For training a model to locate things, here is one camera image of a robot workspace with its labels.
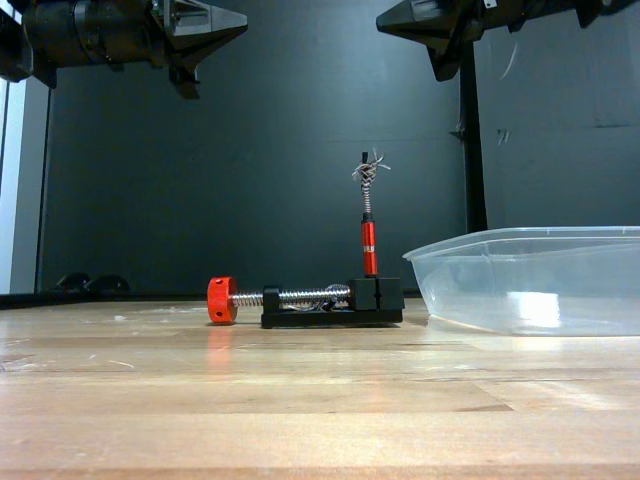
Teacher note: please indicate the clear plastic tub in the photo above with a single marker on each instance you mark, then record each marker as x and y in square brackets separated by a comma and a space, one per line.
[450, 280]

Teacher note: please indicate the black vise with red knob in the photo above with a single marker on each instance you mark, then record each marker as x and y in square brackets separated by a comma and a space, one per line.
[375, 300]

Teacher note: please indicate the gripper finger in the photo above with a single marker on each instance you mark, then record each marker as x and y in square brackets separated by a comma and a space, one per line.
[200, 17]
[435, 17]
[445, 44]
[210, 42]

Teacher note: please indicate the black curved frame bracket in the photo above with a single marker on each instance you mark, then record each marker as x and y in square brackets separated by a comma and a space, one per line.
[107, 283]
[74, 281]

